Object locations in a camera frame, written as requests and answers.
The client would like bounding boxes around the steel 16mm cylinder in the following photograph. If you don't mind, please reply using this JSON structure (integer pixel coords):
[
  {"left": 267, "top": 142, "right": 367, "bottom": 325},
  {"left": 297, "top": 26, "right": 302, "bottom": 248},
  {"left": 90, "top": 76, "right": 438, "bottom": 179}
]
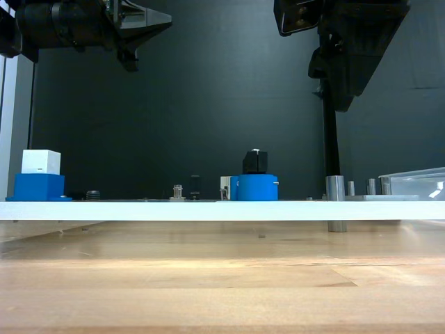
[{"left": 325, "top": 175, "right": 348, "bottom": 233}]

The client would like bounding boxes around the white taskboard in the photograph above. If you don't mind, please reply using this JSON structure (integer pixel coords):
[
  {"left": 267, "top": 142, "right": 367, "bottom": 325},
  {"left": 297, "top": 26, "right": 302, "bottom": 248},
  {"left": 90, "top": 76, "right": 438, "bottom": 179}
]
[{"left": 0, "top": 200, "right": 445, "bottom": 223}]

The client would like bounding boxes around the black D-sub connector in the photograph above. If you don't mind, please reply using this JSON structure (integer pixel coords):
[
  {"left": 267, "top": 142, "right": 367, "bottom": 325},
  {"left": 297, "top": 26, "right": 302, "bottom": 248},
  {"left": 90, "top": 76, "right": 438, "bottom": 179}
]
[{"left": 242, "top": 148, "right": 268, "bottom": 175}]

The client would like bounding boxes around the grey metal plate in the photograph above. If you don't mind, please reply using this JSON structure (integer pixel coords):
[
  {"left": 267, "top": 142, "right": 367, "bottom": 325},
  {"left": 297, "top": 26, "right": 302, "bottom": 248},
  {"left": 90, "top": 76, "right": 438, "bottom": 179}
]
[{"left": 321, "top": 194, "right": 421, "bottom": 202}]

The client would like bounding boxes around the clear plastic tub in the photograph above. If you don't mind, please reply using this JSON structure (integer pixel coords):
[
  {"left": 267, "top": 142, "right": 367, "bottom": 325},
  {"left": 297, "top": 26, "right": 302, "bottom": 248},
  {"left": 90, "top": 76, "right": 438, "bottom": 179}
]
[{"left": 378, "top": 166, "right": 445, "bottom": 202}]

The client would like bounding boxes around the white cube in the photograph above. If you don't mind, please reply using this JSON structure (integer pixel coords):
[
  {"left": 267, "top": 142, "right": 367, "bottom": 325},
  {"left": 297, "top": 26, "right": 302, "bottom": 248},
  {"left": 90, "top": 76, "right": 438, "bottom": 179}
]
[{"left": 21, "top": 149, "right": 62, "bottom": 175}]

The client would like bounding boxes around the black plug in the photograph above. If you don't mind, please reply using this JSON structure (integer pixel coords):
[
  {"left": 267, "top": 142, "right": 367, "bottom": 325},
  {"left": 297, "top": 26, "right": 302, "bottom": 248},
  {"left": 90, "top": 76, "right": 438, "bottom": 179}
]
[{"left": 190, "top": 175, "right": 203, "bottom": 200}]

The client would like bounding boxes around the silver threaded connector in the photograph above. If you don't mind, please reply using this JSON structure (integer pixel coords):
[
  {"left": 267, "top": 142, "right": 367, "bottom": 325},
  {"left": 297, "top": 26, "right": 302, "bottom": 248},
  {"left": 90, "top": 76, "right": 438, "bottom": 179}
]
[{"left": 169, "top": 184, "right": 188, "bottom": 202}]

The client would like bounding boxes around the blue block holder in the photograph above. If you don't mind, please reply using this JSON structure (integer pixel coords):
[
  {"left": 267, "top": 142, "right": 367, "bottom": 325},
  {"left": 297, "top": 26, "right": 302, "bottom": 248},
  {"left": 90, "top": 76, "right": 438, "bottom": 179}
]
[{"left": 5, "top": 173, "right": 73, "bottom": 202}]

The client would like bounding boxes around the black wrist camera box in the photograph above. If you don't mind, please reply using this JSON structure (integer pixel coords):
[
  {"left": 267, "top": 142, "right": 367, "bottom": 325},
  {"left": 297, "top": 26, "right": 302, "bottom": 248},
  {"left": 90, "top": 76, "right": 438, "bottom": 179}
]
[{"left": 273, "top": 0, "right": 321, "bottom": 37}]

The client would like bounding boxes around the blue connector mount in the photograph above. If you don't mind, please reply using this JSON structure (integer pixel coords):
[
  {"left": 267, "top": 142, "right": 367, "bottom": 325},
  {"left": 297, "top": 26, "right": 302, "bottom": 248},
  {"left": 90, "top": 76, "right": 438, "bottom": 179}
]
[{"left": 236, "top": 173, "right": 280, "bottom": 202}]

